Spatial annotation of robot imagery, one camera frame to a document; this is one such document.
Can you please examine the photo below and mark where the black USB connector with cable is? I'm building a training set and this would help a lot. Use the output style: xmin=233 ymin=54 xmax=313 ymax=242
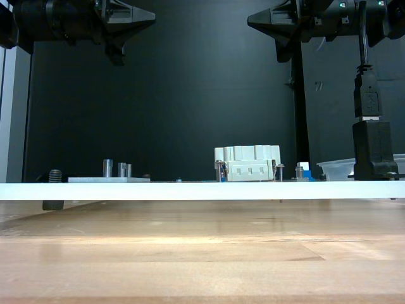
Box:
xmin=353 ymin=0 xmax=383 ymax=123

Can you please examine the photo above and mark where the black USB socket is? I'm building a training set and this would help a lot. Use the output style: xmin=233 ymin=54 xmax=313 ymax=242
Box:
xmin=347 ymin=119 xmax=402 ymax=181

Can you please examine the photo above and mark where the beige multi-pin connector housing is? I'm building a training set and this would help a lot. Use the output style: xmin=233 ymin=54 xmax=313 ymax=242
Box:
xmin=214 ymin=144 xmax=285 ymax=183

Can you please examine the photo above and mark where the grey metal plate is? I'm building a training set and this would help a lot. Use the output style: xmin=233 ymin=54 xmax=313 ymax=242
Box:
xmin=67 ymin=176 xmax=150 ymax=184

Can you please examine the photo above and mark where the clear plastic tub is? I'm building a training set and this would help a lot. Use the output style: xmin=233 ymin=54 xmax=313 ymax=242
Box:
xmin=316 ymin=153 xmax=405 ymax=182

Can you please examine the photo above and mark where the small blue and white clamp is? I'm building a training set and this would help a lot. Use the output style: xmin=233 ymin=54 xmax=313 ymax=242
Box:
xmin=296 ymin=160 xmax=313 ymax=181

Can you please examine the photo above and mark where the white task board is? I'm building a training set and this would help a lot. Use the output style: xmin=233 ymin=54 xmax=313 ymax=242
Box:
xmin=0 ymin=180 xmax=405 ymax=201

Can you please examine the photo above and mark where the black board foot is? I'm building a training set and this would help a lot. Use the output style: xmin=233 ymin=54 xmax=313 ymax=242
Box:
xmin=42 ymin=199 xmax=65 ymax=212

